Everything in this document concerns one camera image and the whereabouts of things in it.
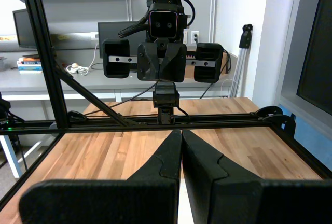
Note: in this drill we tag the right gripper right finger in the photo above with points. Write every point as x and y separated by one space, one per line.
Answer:
259 203

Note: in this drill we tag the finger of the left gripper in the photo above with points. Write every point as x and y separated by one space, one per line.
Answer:
149 63
175 63

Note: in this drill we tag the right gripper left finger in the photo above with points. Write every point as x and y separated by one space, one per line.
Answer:
103 203

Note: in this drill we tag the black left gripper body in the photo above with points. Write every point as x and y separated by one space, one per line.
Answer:
115 50

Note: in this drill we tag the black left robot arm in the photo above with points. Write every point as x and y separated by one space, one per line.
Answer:
166 100

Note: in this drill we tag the brown cardboard box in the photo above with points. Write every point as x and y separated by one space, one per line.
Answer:
188 71

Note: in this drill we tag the black computer monitor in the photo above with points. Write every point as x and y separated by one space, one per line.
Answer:
26 29
116 30

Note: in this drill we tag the stack of books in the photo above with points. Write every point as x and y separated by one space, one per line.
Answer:
29 66

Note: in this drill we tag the grey desk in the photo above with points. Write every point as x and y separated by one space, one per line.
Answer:
31 81

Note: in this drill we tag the white wall outlet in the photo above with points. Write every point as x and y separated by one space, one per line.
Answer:
195 36

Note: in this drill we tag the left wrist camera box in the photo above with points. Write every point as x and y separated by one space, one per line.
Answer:
163 24

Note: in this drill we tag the black aluminium frame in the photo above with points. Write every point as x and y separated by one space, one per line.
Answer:
44 53

